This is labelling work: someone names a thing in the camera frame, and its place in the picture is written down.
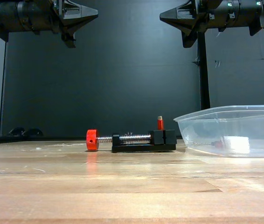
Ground clear plastic container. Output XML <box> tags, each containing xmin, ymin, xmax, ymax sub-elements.
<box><xmin>173</xmin><ymin>105</ymin><xmax>264</xmax><ymax>159</ymax></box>

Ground black clamp with red knob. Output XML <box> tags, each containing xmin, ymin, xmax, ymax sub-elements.
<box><xmin>86</xmin><ymin>129</ymin><xmax>177</xmax><ymax>154</ymax></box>

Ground red RCA connector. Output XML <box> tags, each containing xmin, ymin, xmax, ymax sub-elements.
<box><xmin>157</xmin><ymin>116</ymin><xmax>165</xmax><ymax>131</ymax></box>

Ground black curved frame bracket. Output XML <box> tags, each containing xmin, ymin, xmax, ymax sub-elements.
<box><xmin>24</xmin><ymin>127</ymin><xmax>44</xmax><ymax>137</ymax></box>
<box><xmin>8</xmin><ymin>127</ymin><xmax>26</xmax><ymax>137</ymax></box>

